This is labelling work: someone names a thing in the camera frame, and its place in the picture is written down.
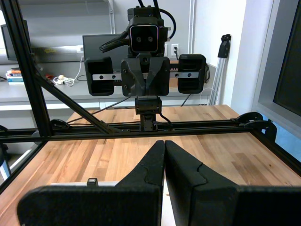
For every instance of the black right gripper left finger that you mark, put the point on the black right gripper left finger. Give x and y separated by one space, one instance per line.
94 207

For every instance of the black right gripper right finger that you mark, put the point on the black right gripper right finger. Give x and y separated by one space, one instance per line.
223 207

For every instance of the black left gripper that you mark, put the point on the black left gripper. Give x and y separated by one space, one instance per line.
98 77

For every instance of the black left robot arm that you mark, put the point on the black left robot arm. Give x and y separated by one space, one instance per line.
148 104

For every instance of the small black clamp socket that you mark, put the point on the small black clamp socket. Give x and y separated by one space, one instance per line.
92 182

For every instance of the dark computer monitor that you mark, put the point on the dark computer monitor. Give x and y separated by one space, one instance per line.
91 50
8 44

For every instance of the folded silver tripod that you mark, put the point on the folded silver tripod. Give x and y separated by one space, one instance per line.
223 49

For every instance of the stack of books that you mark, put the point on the stack of books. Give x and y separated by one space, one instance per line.
15 76

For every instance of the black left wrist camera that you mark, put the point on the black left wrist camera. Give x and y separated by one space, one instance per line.
144 38

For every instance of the white wall outlet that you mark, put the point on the white wall outlet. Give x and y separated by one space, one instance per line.
175 49

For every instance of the black aluminium frame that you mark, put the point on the black aluminium frame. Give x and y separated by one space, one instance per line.
23 70

